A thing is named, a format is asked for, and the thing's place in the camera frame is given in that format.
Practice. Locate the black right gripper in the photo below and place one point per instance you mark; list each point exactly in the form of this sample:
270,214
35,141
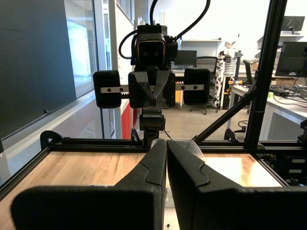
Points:
106,95

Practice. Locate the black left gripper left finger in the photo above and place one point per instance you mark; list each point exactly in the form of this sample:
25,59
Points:
96,206

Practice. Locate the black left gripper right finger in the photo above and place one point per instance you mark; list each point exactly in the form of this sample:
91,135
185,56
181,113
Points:
239,208

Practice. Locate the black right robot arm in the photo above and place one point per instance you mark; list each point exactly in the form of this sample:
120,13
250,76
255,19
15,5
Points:
152,122

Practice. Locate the yellow box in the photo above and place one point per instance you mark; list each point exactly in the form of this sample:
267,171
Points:
179,97

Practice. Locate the red panel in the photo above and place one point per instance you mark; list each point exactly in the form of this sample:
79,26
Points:
126,122

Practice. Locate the small black desk monitor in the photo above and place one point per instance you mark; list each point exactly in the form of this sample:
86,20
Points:
185,57

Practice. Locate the black mesh office chair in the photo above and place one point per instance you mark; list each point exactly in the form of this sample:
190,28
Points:
206,62

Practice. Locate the clear plastic tub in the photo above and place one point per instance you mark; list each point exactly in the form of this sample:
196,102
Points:
192,148

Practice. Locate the black controller boxes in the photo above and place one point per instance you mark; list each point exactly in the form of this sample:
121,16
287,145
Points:
292,167

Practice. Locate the white task board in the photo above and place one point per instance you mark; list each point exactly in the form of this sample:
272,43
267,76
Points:
171,215

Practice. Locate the white metal cabinet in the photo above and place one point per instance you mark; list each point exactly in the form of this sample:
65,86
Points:
201,45

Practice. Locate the white lattice structure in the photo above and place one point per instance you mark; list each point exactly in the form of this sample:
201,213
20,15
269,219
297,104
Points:
225,72

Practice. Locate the black slim office chair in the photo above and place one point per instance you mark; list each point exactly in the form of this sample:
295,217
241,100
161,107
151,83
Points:
248,72

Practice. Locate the white office desk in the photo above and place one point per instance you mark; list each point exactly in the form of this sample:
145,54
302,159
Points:
287,107

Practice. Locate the large black monitor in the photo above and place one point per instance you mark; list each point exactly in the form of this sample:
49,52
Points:
291,58

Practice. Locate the grey monitor on shelf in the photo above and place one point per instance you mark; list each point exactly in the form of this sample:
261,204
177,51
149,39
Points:
293,24

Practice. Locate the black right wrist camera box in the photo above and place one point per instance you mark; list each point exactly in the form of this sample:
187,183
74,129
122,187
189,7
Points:
151,51

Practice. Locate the black aluminium table frame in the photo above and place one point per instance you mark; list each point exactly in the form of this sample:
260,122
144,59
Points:
96,142

